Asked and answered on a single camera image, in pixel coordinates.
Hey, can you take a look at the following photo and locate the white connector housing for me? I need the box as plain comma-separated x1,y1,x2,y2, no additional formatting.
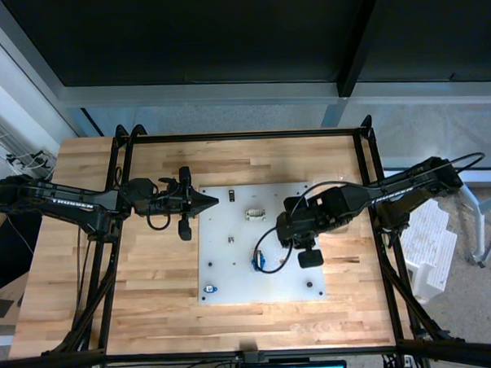
244,207,269,224

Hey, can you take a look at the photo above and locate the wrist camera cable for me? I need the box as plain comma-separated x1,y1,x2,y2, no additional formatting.
253,225,293,275

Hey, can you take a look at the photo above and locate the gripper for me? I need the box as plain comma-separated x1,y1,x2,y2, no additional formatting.
160,166,221,242
285,195,325,271

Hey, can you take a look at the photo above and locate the white foam packaging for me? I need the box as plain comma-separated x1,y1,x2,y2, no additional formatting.
396,201,462,307

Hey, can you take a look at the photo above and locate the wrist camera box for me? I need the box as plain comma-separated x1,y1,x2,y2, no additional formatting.
275,212,300,249

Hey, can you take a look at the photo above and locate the cardboard box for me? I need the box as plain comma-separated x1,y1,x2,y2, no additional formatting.
0,269,33,348

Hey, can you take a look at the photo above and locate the white task board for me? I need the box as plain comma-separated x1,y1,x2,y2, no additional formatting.
192,179,330,306

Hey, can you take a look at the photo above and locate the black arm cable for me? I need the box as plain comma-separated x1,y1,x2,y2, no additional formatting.
446,151,488,175
145,209,173,232

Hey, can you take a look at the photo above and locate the blue round holder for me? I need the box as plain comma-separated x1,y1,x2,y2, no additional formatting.
251,250,268,272

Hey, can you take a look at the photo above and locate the white cable bundle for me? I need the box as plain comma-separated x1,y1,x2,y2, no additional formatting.
1,147,59,179

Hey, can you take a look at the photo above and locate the black metal frame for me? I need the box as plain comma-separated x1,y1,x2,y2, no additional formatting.
0,107,491,368

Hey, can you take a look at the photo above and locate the black wall post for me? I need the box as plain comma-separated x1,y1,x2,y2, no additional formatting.
333,0,389,99

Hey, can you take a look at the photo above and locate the grey metal stand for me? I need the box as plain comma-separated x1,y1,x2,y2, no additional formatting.
460,177,491,269

